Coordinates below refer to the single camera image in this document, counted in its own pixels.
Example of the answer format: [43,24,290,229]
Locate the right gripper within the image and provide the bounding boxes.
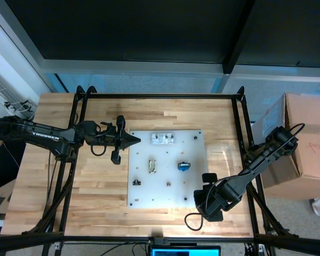
[193,172,225,222]

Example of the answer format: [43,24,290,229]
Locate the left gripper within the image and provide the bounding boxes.
[110,115,142,165]

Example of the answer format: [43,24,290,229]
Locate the clear plastic container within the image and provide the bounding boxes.
[206,143,243,182]

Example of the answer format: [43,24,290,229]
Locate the grey metal fitting block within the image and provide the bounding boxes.
[150,132,175,146]

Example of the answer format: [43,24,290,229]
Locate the blue socket block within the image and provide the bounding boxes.
[177,161,191,173]

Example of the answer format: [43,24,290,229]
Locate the blue screen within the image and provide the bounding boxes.
[149,245,222,256]

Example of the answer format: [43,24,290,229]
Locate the white task board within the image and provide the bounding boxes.
[126,129,207,209]

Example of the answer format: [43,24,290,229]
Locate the cardboard box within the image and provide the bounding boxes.
[251,92,320,201]

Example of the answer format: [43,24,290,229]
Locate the black frame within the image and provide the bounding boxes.
[0,85,301,256]

